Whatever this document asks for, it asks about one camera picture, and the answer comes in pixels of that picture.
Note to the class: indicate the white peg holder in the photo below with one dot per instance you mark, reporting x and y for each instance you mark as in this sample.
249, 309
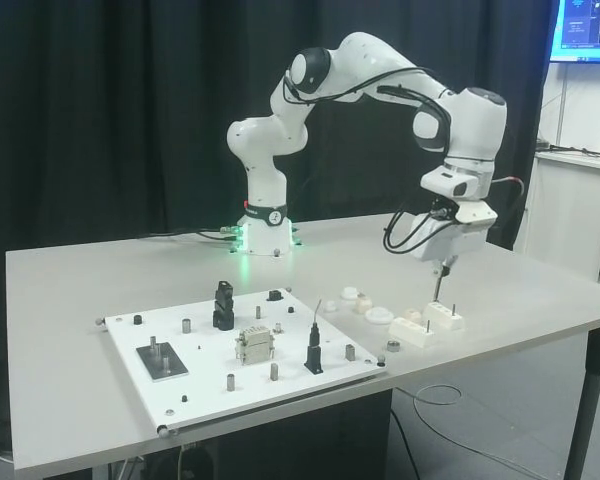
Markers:
445, 317
412, 332

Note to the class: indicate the white task board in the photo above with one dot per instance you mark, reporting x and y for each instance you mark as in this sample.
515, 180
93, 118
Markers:
205, 360

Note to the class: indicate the cream plug holder block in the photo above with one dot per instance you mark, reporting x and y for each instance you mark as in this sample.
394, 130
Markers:
411, 315
363, 304

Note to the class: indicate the white large gear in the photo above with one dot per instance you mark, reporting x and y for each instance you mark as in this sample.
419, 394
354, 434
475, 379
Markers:
378, 316

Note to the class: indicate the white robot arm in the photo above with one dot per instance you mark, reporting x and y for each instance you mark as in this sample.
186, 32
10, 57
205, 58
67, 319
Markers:
265, 165

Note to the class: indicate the white medium gear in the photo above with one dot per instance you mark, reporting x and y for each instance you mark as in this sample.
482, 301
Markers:
348, 294

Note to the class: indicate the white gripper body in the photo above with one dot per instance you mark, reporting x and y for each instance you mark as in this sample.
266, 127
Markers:
442, 237

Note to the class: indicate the beige metal waterproof plug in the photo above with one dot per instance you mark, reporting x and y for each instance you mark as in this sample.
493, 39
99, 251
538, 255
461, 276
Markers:
254, 345

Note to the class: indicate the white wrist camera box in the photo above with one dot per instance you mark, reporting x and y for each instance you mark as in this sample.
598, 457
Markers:
442, 182

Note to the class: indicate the black curtain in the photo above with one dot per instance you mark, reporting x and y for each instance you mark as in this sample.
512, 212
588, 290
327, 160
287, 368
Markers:
105, 125

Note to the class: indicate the black D-SUB plug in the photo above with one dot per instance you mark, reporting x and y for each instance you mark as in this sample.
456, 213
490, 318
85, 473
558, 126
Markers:
223, 310

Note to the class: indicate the black table leg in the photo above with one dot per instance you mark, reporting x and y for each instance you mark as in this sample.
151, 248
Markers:
592, 400

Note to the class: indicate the flat white mounting plate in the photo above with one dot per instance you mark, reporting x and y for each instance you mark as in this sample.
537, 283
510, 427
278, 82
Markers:
475, 215

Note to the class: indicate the metal bolt nut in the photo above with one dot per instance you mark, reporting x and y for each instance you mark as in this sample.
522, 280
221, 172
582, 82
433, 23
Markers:
392, 345

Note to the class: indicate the blue screen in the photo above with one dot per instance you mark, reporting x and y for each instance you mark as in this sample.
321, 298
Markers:
587, 30

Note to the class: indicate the white cabinet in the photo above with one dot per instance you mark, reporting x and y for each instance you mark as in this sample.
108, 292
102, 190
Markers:
570, 225

